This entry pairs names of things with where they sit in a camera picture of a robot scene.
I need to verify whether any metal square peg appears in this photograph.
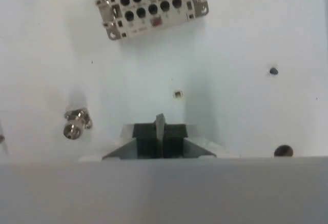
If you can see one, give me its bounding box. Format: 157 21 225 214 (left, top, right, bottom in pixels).
155 113 168 158

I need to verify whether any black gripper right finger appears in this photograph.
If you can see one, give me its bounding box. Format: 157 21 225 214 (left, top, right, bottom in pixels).
163 123 241 159

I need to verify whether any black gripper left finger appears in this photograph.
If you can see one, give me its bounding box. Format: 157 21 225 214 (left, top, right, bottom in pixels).
102 123 158 160

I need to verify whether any white task board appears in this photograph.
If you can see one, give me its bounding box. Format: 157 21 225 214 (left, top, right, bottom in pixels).
0 0 328 159

